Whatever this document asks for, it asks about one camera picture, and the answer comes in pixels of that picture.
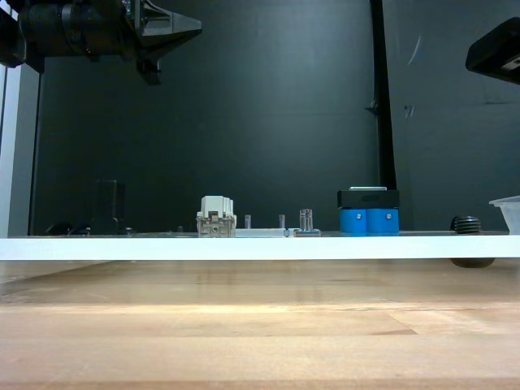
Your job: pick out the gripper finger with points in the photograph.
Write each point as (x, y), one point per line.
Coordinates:
(162, 44)
(183, 24)

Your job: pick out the beige multi-pin connector housing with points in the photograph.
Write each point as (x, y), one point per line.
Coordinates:
(215, 211)

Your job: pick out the white taskboard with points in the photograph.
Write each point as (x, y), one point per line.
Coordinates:
(260, 248)

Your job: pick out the clear plastic tub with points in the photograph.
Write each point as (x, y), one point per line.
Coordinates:
(512, 211)

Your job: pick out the black threaded knob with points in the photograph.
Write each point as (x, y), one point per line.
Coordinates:
(465, 224)

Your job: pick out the silver mounting block with posts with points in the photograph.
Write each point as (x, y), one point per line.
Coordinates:
(260, 232)

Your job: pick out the blue black D-sub socket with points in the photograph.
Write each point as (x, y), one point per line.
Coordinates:
(369, 221)

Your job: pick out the black rubber board foot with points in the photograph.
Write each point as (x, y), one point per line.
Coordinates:
(471, 263)

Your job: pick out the small metal stud socket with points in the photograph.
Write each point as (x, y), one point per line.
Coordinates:
(306, 219)

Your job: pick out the black vertical wall post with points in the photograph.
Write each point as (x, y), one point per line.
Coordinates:
(386, 142)

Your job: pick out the black plastic bracket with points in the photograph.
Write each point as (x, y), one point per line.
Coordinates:
(106, 203)

